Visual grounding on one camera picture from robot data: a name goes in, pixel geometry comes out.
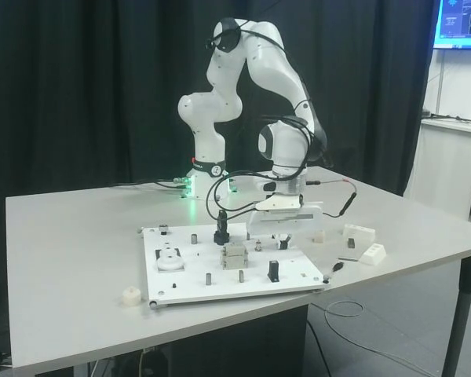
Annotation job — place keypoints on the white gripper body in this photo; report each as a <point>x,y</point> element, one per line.
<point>286,222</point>

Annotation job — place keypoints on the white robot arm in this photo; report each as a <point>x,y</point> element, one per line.
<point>274,78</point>

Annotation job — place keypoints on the white peg holder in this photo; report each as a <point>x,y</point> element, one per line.
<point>363,233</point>

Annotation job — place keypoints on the thick metal round peg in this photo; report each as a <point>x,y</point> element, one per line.
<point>194,238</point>

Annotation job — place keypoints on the metal BNC plug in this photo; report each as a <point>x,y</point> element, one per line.
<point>258,246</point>

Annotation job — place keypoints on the black USB plug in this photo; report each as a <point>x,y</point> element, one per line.
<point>273,271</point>

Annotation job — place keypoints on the black D-SUB plug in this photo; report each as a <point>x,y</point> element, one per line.
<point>221,229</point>

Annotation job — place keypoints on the flat grey metal plate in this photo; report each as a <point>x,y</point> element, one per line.
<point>348,258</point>

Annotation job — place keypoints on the small black block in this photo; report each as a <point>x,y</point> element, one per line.
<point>351,242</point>

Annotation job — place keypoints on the white task board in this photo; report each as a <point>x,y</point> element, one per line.
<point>220,282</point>

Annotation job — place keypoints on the white holder with holes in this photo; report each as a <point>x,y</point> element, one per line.
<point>374,255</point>

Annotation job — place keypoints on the white small gear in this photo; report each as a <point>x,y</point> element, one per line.
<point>167,249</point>

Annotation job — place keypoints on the white large gear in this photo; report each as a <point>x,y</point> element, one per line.
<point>169,265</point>

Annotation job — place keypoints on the white medium gear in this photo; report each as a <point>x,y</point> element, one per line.
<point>130,297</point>

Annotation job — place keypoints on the white cabinet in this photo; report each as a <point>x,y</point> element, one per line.
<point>451,169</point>

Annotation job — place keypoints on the black table leg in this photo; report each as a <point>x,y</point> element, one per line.
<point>465,314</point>

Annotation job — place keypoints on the black curtains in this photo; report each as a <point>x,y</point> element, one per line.
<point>82,78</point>

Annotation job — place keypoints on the blue screen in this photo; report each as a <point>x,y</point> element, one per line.
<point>461,23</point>

